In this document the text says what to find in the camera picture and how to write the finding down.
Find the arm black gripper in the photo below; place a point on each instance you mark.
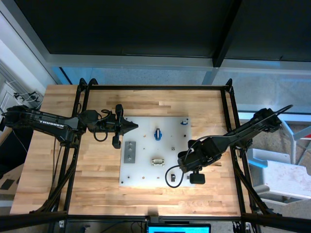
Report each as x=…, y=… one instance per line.
x=194, y=157
x=107, y=126

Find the black vertical post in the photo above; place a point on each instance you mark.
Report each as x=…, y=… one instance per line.
x=226, y=36

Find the blue bar holder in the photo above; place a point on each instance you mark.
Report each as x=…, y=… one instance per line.
x=158, y=139

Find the black metal frame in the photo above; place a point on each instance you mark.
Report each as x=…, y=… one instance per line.
x=155, y=86

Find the white corner bracket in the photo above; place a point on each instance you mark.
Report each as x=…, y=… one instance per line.
x=247, y=225
x=61, y=223

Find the black printed holder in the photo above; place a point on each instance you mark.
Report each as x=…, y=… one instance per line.
x=173, y=179

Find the small blue mount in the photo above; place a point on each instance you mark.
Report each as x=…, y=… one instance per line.
x=181, y=123

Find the white taskboard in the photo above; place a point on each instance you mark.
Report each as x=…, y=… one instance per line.
x=145, y=170

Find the short white bar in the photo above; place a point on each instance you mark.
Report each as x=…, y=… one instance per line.
x=158, y=133

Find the white metal chair frame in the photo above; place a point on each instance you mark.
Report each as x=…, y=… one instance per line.
x=292, y=136

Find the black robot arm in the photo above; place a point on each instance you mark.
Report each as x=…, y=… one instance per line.
x=243, y=131
x=48, y=121

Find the cardboard box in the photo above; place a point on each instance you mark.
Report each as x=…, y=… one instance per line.
x=9, y=177

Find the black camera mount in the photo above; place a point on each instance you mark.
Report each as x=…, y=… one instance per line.
x=153, y=219

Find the blue-lit monitor screen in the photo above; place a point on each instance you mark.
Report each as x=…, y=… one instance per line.
x=178, y=229

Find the beige connector housing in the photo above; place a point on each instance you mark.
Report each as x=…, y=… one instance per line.
x=158, y=162

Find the grey metal plate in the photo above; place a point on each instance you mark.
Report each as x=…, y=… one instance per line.
x=126, y=153

